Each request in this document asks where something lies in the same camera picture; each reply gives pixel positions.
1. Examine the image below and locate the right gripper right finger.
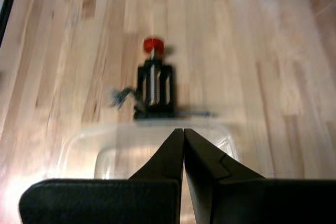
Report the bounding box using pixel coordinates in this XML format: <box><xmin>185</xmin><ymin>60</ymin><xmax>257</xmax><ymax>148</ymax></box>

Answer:
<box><xmin>184</xmin><ymin>129</ymin><xmax>336</xmax><ymax>224</ymax></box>

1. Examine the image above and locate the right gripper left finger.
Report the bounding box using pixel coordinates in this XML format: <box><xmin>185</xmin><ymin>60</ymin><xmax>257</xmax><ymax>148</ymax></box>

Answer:
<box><xmin>18</xmin><ymin>129</ymin><xmax>184</xmax><ymax>224</ymax></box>

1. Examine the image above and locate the short black cable frayed end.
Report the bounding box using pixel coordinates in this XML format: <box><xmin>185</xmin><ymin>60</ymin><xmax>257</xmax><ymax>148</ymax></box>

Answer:
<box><xmin>106</xmin><ymin>85</ymin><xmax>140</xmax><ymax>111</ymax></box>

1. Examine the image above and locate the clear plastic container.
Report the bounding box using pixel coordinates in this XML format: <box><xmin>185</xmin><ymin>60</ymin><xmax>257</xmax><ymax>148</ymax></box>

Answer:
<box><xmin>61</xmin><ymin>121</ymin><xmax>238</xmax><ymax>183</ymax></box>

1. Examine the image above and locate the black clamp with red knob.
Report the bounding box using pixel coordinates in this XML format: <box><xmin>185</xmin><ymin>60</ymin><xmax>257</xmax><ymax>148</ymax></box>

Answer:
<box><xmin>133</xmin><ymin>36</ymin><xmax>177</xmax><ymax>120</ymax></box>

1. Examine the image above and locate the black frame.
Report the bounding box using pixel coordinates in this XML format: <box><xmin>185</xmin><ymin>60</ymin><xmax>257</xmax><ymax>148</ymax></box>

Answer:
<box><xmin>0</xmin><ymin>0</ymin><xmax>22</xmax><ymax>49</ymax></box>

